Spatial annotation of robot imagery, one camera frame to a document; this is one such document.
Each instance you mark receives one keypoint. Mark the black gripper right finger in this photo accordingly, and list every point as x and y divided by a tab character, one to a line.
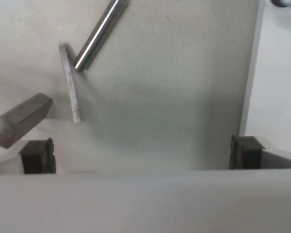
245	153

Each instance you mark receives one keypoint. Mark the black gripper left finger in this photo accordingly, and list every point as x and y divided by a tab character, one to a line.
37	157

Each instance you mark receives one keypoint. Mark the metal square peg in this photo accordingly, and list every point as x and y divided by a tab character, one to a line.
21	119

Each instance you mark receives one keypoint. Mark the thin flat metal peg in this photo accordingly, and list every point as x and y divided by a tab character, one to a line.
70	82

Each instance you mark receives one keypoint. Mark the metal round peg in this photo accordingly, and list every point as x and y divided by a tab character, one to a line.
99	34

